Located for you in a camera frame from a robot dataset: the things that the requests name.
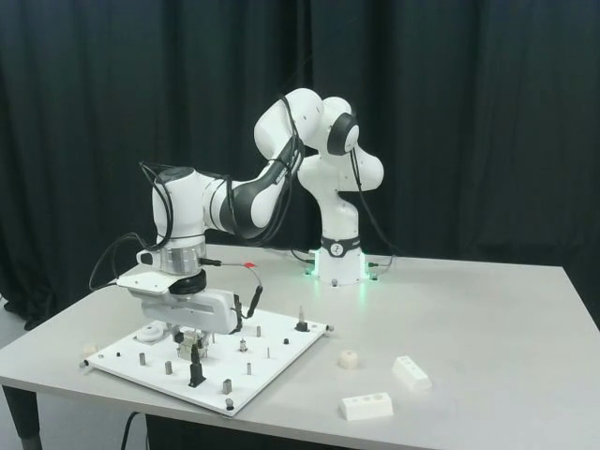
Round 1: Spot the white holder with holes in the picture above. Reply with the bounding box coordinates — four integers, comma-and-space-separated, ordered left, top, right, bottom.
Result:
392, 355, 433, 391
340, 392, 395, 420

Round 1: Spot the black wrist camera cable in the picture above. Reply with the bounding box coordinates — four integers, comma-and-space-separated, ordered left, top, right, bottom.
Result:
88, 232, 161, 290

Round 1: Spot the white large gear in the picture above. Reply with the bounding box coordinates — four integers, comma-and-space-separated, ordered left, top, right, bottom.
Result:
137, 322, 164, 344

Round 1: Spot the white task board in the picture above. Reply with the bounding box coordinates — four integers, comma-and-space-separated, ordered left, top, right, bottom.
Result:
78, 308, 336, 405

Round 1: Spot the silver flange ring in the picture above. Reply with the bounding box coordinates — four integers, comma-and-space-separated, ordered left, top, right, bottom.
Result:
157, 245, 206, 275

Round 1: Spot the silver USB plug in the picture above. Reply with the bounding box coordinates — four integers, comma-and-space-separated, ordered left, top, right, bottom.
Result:
176, 330, 207, 362

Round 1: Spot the black table leg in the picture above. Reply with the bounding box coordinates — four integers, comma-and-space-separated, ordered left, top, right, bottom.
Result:
0, 384, 39, 450

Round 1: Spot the black base cable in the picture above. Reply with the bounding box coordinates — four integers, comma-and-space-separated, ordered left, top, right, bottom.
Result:
345, 110, 398, 271

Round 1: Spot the black cable under table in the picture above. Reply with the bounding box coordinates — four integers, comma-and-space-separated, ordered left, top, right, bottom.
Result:
122, 411, 144, 450

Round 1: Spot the flat white mounting plate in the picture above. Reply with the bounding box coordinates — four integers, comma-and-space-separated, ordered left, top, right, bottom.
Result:
115, 272, 177, 297

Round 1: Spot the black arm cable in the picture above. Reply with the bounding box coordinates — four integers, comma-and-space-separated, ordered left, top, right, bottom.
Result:
138, 95, 306, 250

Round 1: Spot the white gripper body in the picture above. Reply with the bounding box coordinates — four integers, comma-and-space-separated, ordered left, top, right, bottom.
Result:
139, 288, 241, 337

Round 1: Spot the black curtain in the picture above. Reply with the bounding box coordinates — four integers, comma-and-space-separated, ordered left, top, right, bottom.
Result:
0, 0, 600, 332

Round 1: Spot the black Ethernet plug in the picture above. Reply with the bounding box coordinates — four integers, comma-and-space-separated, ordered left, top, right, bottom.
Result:
187, 349, 208, 390

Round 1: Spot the black flange band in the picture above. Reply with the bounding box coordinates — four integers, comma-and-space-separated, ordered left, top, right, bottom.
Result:
167, 273, 208, 297

